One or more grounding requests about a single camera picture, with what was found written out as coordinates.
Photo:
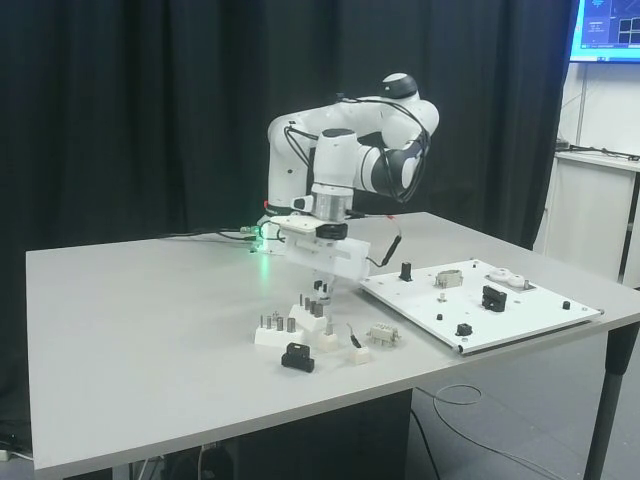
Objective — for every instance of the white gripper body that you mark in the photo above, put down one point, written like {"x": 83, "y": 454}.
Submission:
{"x": 330, "y": 257}

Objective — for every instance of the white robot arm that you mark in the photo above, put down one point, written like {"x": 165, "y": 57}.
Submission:
{"x": 287, "y": 160}

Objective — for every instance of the white medium gear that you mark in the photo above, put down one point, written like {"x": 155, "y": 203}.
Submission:
{"x": 515, "y": 282}

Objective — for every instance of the thick metal peg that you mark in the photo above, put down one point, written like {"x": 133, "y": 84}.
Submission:
{"x": 315, "y": 309}
{"x": 291, "y": 326}

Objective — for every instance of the white peg holder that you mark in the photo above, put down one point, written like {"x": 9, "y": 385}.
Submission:
{"x": 272, "y": 339}
{"x": 320, "y": 325}

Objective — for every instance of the grey Ethernet plug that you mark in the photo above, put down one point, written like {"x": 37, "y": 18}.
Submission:
{"x": 330, "y": 330}

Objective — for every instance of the small white plug holder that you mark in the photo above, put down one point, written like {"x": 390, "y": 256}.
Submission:
{"x": 357, "y": 357}
{"x": 329, "y": 344}

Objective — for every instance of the small white sensor box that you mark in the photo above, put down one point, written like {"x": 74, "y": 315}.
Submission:
{"x": 303, "y": 203}

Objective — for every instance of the white task board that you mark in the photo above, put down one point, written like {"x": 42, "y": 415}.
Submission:
{"x": 500, "y": 320}

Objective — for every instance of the black curtains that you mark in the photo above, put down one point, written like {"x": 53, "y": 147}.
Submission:
{"x": 150, "y": 100}

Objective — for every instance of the black table leg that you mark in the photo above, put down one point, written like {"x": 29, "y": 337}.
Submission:
{"x": 607, "y": 400}

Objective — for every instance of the blue screen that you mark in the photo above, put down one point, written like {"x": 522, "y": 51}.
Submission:
{"x": 607, "y": 30}

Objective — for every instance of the flat white mount plate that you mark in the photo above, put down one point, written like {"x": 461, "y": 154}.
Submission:
{"x": 300, "y": 225}

